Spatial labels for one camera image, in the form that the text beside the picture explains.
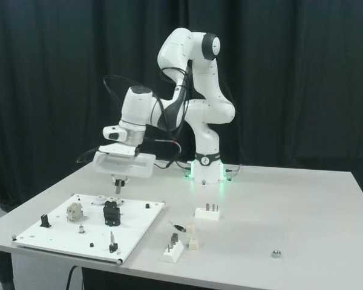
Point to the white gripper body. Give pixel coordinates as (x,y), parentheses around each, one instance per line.
(124,169)

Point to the large metal round peg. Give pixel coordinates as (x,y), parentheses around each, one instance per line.
(120,189)

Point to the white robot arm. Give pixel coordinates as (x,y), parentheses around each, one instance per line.
(211,99)

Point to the large metal square peg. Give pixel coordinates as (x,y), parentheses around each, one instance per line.
(175,237)

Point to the white square peg holder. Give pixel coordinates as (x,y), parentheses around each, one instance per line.
(171,255)

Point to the white round peg holder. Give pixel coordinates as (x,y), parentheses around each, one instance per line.
(207,215)

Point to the white large gear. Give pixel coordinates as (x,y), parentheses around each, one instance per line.
(113,200)

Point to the flat white mounting plate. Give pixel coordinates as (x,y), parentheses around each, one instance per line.
(118,149)

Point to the white medium gear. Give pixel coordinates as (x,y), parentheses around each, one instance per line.
(99,200)

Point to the black D-SUB plug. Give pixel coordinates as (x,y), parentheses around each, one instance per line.
(109,213)

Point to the metal bolt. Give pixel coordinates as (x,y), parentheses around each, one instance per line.
(112,237)

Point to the metal BNC plug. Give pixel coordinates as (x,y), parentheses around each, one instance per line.
(81,229)

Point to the white task board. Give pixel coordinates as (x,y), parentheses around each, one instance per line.
(63,235)

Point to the small white plug holder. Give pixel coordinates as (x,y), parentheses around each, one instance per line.
(193,244)
(190,228)

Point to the black curtain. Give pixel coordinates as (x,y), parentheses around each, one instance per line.
(48,60)

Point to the dark table leg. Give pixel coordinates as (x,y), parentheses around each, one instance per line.
(0,269)

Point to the metal nut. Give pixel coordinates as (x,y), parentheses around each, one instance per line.
(275,253)

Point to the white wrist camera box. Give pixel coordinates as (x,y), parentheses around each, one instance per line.
(113,133)

